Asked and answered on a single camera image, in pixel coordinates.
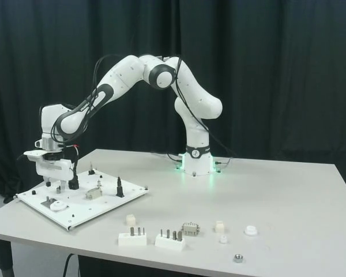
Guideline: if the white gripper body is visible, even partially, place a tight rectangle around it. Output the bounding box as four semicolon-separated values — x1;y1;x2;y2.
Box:
36;158;74;177

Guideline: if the white round peg holder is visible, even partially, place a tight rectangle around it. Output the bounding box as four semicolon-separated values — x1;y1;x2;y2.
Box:
118;232;148;247

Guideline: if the white square peg holder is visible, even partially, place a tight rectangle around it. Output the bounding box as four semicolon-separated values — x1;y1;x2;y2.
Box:
155;235;187;250

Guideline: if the thin black rod red tag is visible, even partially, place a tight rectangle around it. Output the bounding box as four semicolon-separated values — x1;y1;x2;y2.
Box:
70;144;82;177

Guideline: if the white task board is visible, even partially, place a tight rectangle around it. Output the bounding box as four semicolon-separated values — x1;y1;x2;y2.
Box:
15;162;149;231

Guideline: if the dark table leg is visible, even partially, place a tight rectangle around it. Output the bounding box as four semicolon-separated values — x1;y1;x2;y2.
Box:
0;236;13;277

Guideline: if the grey metal waterproof plug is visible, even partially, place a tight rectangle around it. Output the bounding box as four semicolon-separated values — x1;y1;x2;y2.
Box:
181;221;202;236

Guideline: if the white medium gear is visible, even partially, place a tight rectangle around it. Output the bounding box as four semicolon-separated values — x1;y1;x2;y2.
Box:
243;224;260;236

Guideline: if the black curtain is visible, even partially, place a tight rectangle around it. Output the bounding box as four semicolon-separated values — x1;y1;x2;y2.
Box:
0;0;346;206

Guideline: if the silver wrist ring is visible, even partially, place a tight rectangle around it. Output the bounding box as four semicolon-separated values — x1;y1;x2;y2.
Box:
43;136;62;153

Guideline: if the flat white camera plate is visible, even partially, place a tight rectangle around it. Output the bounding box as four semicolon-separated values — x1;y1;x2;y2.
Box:
22;149;46;162

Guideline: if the tall black plug with cable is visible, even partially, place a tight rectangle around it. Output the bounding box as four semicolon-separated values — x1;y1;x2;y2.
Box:
115;176;125;199

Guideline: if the black floor cable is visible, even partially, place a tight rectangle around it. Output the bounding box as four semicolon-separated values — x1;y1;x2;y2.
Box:
63;253;79;277

